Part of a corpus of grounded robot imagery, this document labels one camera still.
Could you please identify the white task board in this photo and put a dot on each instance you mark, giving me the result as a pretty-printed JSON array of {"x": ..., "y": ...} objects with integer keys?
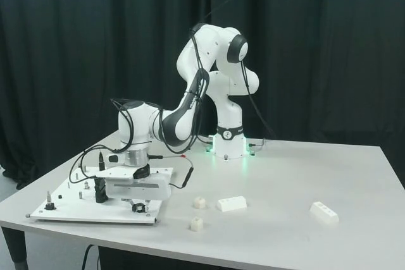
[{"x": 95, "y": 211}]

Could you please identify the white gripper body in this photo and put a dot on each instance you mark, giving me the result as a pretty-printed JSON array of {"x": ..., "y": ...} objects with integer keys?
[{"x": 139, "y": 192}]

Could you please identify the metal bolt with black base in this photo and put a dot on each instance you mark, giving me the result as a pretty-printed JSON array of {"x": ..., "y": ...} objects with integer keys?
[{"x": 139, "y": 208}]

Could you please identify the flat white mounting plate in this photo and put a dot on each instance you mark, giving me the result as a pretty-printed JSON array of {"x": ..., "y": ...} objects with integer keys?
[{"x": 117, "y": 173}]

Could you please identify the black D-SUB plug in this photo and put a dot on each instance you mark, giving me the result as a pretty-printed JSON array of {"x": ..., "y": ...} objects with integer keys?
[{"x": 100, "y": 192}]

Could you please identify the black wrist band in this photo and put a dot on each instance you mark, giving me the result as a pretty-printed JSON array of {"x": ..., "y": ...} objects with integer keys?
[{"x": 141, "y": 172}]

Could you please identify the black cabinet under table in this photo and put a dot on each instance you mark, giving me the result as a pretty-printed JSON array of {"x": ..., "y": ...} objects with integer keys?
[{"x": 126, "y": 262}]

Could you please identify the metal BNC plug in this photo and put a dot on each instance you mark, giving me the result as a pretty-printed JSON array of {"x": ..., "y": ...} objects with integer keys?
[{"x": 86, "y": 185}]

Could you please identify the small white holder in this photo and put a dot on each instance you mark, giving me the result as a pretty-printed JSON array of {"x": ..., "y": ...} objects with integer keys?
[
  {"x": 196, "y": 224},
  {"x": 200, "y": 202}
]

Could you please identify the small white box dark window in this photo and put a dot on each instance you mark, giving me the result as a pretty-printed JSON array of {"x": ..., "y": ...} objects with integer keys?
[{"x": 115, "y": 158}]

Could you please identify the black table leg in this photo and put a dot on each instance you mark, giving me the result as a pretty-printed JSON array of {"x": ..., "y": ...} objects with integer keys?
[{"x": 14, "y": 248}]

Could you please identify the black curtains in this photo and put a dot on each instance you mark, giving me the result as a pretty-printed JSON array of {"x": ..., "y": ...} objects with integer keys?
[{"x": 63, "y": 61}]

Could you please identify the tall black USB plug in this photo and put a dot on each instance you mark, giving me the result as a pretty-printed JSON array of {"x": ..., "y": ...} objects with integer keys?
[{"x": 101, "y": 162}]

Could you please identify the long white holder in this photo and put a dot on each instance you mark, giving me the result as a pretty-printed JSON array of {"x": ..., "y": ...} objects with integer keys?
[
  {"x": 324, "y": 212},
  {"x": 231, "y": 203}
]

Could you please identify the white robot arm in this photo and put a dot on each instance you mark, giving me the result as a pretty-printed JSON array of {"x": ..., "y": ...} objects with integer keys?
[{"x": 228, "y": 99}]

